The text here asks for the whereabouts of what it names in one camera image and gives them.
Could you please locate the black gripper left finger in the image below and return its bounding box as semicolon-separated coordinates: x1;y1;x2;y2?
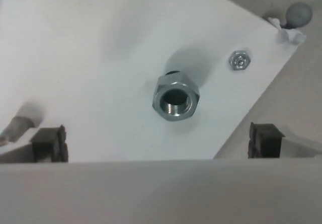
0;124;69;164

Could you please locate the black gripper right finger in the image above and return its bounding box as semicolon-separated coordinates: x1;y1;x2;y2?
248;122;322;159

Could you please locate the small metal hex nut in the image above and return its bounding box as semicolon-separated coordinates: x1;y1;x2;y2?
227;49;250;71

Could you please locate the white task board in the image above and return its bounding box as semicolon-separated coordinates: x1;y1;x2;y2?
0;0;306;163

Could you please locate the grey marker ball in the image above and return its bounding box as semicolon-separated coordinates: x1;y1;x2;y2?
284;1;313;30

